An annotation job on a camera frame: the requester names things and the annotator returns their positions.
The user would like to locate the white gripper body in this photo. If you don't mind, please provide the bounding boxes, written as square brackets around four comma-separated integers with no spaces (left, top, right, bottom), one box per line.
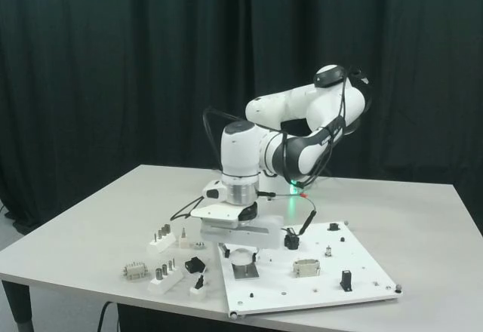
[198,215,285,251]

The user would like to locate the white large gear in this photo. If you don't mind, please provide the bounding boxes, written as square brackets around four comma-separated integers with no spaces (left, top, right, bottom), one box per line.
[229,247,254,267]

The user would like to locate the black D-SUB plug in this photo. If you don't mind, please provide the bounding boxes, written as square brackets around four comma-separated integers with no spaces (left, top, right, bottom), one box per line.
[183,257,208,273]

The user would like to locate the small white plug holder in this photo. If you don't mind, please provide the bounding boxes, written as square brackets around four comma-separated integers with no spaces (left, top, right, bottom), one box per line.
[188,284,211,298]

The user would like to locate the white square peg holder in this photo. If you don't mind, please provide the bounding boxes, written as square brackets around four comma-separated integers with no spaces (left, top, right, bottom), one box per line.
[146,233,177,254]

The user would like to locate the white round peg holder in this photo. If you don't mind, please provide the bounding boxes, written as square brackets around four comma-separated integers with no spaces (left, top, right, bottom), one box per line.
[146,267,186,294]

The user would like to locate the white task board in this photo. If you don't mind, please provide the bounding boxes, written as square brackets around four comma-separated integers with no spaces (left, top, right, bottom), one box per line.
[217,219,403,309]

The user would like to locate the black box under table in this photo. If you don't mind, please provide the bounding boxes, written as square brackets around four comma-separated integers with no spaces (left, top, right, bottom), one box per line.
[116,301,265,332]

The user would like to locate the metal waterproof plug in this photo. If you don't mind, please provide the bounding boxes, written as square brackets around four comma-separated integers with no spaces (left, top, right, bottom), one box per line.
[122,262,146,281]

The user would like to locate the dark grey table leg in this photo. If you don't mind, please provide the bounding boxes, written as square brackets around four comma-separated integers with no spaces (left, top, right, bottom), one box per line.
[1,271,34,332]

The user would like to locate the black curtain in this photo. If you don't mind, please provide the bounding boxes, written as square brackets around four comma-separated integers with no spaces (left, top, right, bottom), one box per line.
[0,0,483,235]

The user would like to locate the flat white mount plate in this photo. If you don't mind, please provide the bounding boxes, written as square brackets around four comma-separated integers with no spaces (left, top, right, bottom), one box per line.
[190,205,247,223]

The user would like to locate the thin black rod on wire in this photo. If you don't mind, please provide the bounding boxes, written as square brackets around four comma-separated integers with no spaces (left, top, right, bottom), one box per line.
[258,190,318,236]

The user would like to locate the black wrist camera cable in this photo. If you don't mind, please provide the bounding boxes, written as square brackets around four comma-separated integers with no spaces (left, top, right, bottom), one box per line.
[170,195,207,220]

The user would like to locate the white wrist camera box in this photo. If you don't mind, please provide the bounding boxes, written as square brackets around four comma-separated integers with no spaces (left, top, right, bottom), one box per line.
[202,180,229,201]

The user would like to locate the black floor cable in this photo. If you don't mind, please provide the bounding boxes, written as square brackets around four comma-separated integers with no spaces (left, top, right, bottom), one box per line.
[98,290,116,332]

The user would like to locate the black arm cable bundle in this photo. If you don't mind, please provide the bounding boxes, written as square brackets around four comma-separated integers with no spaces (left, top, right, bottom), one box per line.
[202,66,374,197]

